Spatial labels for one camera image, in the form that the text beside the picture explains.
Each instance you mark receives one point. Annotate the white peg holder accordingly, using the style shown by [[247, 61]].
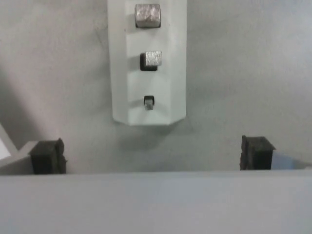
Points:
[[168, 73]]

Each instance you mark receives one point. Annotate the large metal square peg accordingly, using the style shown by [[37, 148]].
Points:
[[147, 15]]

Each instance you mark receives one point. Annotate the white task board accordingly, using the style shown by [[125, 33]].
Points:
[[4, 147]]

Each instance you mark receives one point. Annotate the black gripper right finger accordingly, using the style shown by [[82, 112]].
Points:
[[259, 157]]

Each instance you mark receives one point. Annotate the medium metal square peg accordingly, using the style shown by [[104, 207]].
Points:
[[153, 58]]

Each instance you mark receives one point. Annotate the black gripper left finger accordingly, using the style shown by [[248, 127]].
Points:
[[45, 158]]

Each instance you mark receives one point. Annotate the small metal square peg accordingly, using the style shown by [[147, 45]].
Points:
[[148, 104]]

